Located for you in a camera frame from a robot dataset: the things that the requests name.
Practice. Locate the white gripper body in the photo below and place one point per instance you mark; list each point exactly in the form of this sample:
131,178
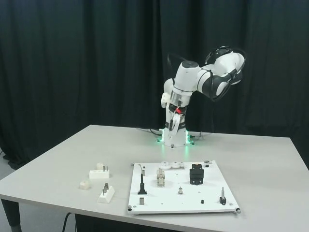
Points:
175,123

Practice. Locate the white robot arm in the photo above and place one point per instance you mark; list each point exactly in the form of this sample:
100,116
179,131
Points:
183,77

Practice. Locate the small white round holder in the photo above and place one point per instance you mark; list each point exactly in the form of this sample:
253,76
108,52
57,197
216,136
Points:
99,166

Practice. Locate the long white peg holder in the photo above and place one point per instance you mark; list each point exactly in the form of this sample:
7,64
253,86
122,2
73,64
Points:
99,174

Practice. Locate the metal square peg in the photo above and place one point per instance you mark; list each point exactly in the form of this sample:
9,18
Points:
106,186

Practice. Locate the wedge white peg holder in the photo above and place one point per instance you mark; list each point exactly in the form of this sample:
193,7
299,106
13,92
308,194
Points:
106,196

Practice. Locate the black rod with red tag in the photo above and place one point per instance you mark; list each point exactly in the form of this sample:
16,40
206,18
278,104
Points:
178,111

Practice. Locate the white gear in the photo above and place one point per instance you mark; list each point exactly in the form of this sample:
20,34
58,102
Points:
176,164
164,165

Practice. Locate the metal bolt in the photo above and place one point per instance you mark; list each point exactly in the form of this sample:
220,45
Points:
206,163

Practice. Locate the black D-SUB plug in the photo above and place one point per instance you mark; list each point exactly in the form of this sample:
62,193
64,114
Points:
196,174

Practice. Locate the metal BNC plug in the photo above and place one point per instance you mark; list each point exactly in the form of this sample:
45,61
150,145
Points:
180,190

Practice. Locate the black USB plug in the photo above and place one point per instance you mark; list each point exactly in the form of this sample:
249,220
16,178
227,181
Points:
142,187

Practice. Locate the white task board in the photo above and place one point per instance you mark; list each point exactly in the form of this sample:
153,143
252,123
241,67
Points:
183,195

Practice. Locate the black waterproof plug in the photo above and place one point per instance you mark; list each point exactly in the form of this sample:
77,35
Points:
222,197

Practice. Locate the small white square holder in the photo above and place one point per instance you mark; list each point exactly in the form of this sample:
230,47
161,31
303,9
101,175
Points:
85,184

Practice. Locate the black curtains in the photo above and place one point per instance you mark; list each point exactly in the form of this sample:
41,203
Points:
72,60

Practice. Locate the dark table leg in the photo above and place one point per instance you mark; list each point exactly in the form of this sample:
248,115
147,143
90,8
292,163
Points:
10,215

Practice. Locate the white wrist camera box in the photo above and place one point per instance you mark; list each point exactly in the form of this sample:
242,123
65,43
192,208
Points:
164,99

